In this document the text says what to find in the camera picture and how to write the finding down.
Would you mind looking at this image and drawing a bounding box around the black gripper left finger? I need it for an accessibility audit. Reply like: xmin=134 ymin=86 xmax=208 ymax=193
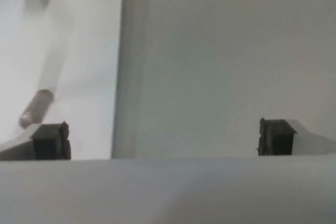
xmin=0 ymin=121 xmax=72 ymax=161

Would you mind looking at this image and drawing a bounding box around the metal round peg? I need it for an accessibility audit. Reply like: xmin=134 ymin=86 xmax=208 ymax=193
xmin=18 ymin=89 xmax=55 ymax=131

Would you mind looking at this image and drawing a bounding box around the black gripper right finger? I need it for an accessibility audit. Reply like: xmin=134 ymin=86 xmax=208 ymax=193
xmin=256 ymin=116 xmax=336 ymax=156

